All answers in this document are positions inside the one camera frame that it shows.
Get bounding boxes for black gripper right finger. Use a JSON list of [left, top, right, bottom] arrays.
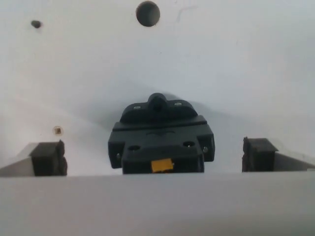
[[242, 137, 315, 173]]

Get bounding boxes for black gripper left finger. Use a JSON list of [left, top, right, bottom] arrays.
[[0, 139, 68, 177]]

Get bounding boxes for white task board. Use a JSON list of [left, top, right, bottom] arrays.
[[0, 0, 315, 178]]

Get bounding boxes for black D-SUB plug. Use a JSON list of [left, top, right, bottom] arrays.
[[108, 92, 216, 175]]

